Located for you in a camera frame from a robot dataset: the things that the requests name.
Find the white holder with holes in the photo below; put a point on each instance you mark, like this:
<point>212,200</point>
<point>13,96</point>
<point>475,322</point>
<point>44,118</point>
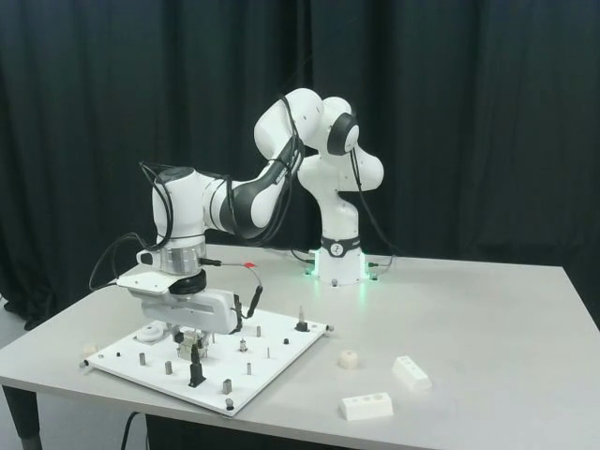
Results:
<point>412,372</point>
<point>368,405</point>

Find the white large gear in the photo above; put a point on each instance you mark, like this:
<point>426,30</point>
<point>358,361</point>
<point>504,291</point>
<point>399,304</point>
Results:
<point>150,334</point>

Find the metal square peg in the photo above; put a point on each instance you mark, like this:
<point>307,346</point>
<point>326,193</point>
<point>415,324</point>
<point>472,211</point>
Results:
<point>228,385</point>

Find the white task board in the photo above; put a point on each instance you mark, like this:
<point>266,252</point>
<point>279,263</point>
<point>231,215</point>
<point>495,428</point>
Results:
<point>262,370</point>

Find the white small gear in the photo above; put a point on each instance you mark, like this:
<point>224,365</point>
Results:
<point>348,360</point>

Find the silver USB plug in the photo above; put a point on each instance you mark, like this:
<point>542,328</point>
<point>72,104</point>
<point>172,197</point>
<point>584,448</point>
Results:
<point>188,346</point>

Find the metal BNC plug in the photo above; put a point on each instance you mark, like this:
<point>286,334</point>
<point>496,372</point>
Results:
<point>243,345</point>

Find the grey waterproof plug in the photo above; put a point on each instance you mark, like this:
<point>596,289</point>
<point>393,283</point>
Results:
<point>300,321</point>

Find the black table leg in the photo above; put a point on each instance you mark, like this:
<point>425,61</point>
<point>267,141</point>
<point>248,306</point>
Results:
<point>21,417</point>

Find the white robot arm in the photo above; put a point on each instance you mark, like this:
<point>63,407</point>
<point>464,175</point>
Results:
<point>337,220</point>

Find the flat white mounting plate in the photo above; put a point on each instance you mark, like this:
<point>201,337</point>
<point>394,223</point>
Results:
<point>143,282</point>

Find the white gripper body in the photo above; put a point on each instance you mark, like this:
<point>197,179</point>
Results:
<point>197,311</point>

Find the black curtain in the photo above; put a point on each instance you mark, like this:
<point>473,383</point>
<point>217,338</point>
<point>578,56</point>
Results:
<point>469,94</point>

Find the black Ethernet plug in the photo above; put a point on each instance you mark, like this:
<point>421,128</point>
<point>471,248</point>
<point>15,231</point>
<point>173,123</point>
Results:
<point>196,370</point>

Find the black flange band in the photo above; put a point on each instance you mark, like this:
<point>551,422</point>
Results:
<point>190,284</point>

